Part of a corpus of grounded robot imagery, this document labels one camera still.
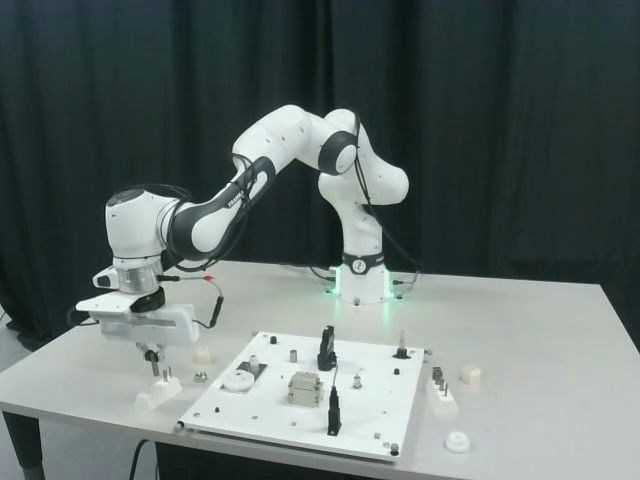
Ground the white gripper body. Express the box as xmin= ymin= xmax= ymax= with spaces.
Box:
xmin=98 ymin=303 xmax=196 ymax=347

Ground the white peg holder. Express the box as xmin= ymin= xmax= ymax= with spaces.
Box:
xmin=134 ymin=378 xmax=184 ymax=411
xmin=424 ymin=377 xmax=461 ymax=416

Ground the white large gear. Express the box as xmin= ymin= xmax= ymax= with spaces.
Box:
xmin=222 ymin=372 xmax=254 ymax=393

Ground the white task board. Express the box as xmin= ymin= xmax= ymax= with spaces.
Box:
xmin=172 ymin=330 xmax=432 ymax=459

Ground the beige rectangular connector block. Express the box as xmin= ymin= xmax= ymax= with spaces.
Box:
xmin=286 ymin=372 xmax=314 ymax=414

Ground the black table leg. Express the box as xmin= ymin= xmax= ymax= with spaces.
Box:
xmin=0 ymin=411 xmax=44 ymax=480

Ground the black D-SUB plug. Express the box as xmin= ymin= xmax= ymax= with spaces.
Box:
xmin=315 ymin=323 xmax=338 ymax=372

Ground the metal bolt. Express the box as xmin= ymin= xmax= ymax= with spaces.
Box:
xmin=392 ymin=329 xmax=412 ymax=361

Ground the black curtain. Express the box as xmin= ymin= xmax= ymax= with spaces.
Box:
xmin=0 ymin=0 xmax=640 ymax=347

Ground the thin black rod on wire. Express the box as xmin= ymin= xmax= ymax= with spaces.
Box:
xmin=156 ymin=272 xmax=225 ymax=331

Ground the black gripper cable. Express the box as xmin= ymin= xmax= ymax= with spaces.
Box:
xmin=68 ymin=308 xmax=102 ymax=329

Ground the black cable under table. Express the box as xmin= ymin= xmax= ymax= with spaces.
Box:
xmin=130 ymin=438 xmax=158 ymax=480

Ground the black forearm cable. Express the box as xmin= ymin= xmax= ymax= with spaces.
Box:
xmin=159 ymin=152 xmax=274 ymax=266

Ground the black plug with cable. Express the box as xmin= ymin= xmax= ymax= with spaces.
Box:
xmin=325 ymin=363 xmax=345 ymax=436

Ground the black shoulder cable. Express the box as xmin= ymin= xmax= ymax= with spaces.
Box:
xmin=348 ymin=110 xmax=419 ymax=282

